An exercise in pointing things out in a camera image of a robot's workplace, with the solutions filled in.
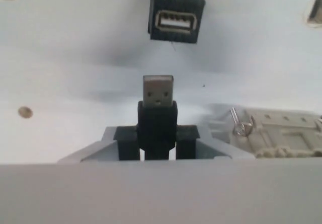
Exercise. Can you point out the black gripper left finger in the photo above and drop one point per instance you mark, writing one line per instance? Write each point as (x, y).
(125, 143)

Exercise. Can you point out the black USB plug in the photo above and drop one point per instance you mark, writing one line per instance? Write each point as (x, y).
(157, 123)

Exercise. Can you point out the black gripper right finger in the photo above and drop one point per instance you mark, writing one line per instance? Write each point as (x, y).
(187, 143)

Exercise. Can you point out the white task board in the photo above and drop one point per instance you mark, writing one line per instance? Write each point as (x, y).
(75, 58)

